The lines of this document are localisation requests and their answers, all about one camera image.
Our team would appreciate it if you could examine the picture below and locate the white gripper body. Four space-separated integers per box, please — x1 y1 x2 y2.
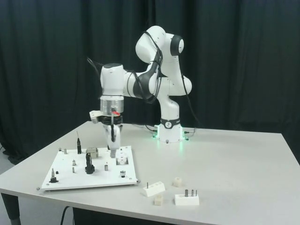
102 124 123 150

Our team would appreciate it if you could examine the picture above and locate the white peg holder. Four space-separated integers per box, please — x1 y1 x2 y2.
174 193 200 206

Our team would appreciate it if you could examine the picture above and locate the thin black rod, red tag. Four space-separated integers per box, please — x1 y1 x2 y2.
110 112 120 143

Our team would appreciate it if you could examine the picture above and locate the black D-SUB plug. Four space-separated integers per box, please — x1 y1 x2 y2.
84 152 95 175

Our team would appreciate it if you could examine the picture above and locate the black plug with thin tip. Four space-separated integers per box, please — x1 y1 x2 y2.
76 131 82 155

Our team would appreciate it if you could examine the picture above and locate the white task board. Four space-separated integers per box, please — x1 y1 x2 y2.
41 145 141 192

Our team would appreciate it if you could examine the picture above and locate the white holder with holes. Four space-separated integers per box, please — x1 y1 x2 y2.
140 181 166 197

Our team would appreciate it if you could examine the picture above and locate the metal plug on black base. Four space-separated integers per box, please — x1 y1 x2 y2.
48 167 58 184

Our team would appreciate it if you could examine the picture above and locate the black box under table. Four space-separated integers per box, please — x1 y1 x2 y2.
72 207 150 225

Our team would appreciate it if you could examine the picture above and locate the dark grey table leg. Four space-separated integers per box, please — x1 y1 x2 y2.
1 193 21 225

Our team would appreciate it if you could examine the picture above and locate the black curtain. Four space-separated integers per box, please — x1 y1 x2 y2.
0 0 300 160

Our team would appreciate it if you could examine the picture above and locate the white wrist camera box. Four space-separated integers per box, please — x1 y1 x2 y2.
89 110 103 124

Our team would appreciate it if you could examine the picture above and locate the silver wrist ring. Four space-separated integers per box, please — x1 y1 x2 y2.
100 97 124 116

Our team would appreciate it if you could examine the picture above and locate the black floor cable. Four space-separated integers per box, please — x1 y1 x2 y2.
61 205 74 225

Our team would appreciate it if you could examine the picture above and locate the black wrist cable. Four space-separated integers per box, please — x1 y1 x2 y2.
86 57 105 73

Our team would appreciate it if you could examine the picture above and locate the black base cable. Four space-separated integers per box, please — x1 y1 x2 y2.
179 70 200 136

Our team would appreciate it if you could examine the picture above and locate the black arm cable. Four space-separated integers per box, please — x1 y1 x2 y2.
126 31 165 105

